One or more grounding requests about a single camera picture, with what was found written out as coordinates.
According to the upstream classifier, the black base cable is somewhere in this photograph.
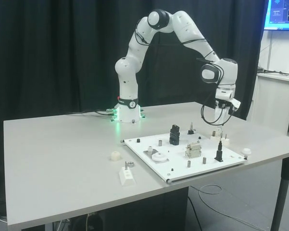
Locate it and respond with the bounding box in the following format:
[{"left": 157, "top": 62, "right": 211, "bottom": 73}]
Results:
[{"left": 68, "top": 108, "right": 118, "bottom": 119}]

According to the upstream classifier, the black floor cable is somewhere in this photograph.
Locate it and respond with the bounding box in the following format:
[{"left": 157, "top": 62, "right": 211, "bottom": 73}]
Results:
[{"left": 188, "top": 196, "right": 201, "bottom": 231}]

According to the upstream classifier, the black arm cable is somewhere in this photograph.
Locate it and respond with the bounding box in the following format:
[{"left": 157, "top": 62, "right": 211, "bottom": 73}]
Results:
[{"left": 134, "top": 28, "right": 226, "bottom": 126}]

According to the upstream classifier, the black D-SUB plug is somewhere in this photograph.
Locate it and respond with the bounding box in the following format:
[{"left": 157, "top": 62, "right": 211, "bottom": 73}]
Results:
[{"left": 168, "top": 124, "right": 181, "bottom": 147}]

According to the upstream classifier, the white peg holder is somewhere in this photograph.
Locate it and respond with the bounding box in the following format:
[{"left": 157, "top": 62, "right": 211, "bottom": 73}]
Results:
[
  {"left": 210, "top": 134, "right": 231, "bottom": 147},
  {"left": 118, "top": 167, "right": 137, "bottom": 187}
]

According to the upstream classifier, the black plug with short cable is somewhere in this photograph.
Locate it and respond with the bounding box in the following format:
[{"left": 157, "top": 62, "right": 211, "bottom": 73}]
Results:
[{"left": 214, "top": 140, "right": 225, "bottom": 162}]

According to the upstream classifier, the white cabinet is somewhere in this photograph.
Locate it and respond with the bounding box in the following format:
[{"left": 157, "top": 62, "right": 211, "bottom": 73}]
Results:
[{"left": 251, "top": 72, "right": 289, "bottom": 140}]

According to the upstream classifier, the thin grey floor cable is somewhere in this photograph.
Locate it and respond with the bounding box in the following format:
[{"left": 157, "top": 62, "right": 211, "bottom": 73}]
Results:
[{"left": 198, "top": 184, "right": 289, "bottom": 226}]

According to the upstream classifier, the blue screen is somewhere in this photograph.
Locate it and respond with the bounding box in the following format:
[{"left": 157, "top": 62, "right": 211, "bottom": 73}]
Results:
[{"left": 264, "top": 0, "right": 289, "bottom": 31}]

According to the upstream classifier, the beige metal connector block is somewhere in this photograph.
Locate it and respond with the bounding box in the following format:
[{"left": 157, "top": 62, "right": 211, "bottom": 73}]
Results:
[{"left": 185, "top": 141, "right": 202, "bottom": 158}]

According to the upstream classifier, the white task board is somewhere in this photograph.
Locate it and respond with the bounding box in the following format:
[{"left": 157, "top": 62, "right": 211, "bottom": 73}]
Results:
[{"left": 122, "top": 131, "right": 246, "bottom": 185}]

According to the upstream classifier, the cream round plug holder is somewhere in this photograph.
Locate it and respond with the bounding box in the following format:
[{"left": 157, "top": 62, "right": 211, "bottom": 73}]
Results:
[{"left": 109, "top": 150, "right": 122, "bottom": 163}]

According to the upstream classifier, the white large gear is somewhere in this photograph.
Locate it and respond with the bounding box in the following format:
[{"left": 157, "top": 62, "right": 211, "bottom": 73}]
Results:
[{"left": 151, "top": 153, "right": 167, "bottom": 163}]

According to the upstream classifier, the black curtain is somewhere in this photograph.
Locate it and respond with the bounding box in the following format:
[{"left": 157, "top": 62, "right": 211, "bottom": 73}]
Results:
[{"left": 0, "top": 0, "right": 267, "bottom": 135}]

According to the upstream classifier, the black table leg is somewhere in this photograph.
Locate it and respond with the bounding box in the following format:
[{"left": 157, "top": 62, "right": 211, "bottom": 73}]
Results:
[{"left": 271, "top": 154, "right": 289, "bottom": 231}]

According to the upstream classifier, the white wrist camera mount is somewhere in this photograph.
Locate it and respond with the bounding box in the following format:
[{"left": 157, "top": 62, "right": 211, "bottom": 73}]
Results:
[{"left": 230, "top": 97, "right": 241, "bottom": 110}]

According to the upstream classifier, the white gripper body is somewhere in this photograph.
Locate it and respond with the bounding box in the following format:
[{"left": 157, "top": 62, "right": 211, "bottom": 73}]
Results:
[{"left": 213, "top": 105, "right": 232, "bottom": 123}]

